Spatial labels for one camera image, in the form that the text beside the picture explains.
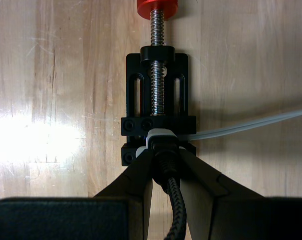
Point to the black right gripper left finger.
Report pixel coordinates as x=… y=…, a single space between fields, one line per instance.
x=65 y=220

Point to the black clamp vise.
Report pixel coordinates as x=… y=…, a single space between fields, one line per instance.
x=180 y=67

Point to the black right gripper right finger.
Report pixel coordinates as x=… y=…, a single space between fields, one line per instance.
x=241 y=220

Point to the threaded screw with red knob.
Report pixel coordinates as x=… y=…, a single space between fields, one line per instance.
x=157 y=87

